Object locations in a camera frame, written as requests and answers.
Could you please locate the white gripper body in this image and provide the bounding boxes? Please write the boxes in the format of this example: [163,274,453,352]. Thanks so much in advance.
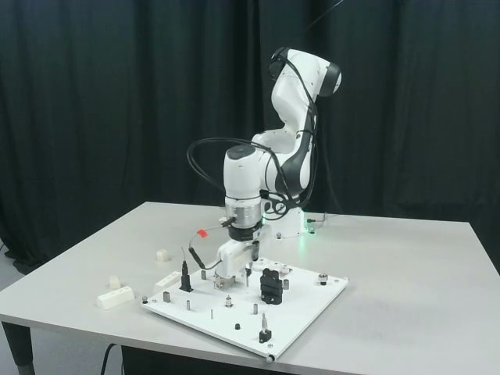
[216,240,261,280]

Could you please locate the long white peg holder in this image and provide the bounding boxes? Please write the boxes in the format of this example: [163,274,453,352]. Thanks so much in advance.
[96,285,134,312]

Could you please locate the black hanging cable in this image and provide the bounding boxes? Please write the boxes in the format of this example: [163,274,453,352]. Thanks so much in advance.
[102,342,123,375]

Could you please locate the black D-SUB plug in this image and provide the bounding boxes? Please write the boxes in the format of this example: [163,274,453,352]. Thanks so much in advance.
[259,267,283,306]

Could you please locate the flat white holder with holes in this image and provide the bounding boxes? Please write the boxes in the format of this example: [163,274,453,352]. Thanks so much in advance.
[154,273,183,293]

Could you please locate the black table leg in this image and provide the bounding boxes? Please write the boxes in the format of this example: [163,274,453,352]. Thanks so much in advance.
[1,321,34,375]

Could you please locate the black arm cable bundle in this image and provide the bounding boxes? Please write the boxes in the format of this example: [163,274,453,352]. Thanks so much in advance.
[187,48,326,216]

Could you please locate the white task board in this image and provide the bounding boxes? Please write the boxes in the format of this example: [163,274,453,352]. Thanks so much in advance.
[140,248,350,363]

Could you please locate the black plug with thin wire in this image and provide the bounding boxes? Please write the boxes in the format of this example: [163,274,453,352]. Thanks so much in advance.
[178,246,195,293]

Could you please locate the black under-table panel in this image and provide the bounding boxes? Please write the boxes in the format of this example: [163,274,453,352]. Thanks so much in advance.
[121,345,271,375]

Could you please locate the cream connector block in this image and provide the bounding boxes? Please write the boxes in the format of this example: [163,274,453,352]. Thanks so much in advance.
[212,273,236,292]

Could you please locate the black curtain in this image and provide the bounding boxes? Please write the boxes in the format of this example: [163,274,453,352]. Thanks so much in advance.
[0,0,500,267]

